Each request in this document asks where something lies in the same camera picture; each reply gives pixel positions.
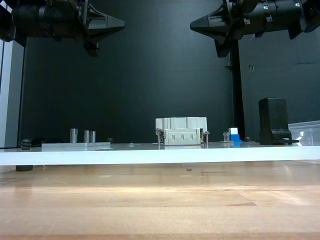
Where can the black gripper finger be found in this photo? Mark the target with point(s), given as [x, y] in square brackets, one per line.
[217, 34]
[212, 22]
[100, 33]
[110, 22]

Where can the short round steel bar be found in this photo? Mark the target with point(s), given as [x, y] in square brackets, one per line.
[93, 137]
[74, 136]
[86, 137]

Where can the grey metal bar plate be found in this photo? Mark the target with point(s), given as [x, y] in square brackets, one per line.
[62, 146]

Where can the white taskboard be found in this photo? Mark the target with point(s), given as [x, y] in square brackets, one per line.
[160, 156]

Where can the white square plug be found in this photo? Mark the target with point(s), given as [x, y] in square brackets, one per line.
[233, 131]

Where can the clear plastic screw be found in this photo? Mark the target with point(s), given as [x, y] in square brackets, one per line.
[226, 138]

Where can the silver connector screw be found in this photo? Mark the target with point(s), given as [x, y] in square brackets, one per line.
[206, 138]
[158, 137]

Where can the blue plastic holder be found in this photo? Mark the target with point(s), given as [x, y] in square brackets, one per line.
[235, 139]

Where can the black socket screw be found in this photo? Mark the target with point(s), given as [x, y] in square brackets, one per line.
[110, 140]
[247, 139]

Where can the beige connector housing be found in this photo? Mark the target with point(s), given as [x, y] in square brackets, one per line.
[181, 136]

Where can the clear plastic tub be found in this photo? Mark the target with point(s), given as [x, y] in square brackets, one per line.
[307, 132]

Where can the black threaded set screw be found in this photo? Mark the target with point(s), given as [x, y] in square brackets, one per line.
[25, 145]

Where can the black rubber board foot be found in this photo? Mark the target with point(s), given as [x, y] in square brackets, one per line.
[24, 168]

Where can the black plastic block bracket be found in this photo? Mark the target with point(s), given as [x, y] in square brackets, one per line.
[272, 120]

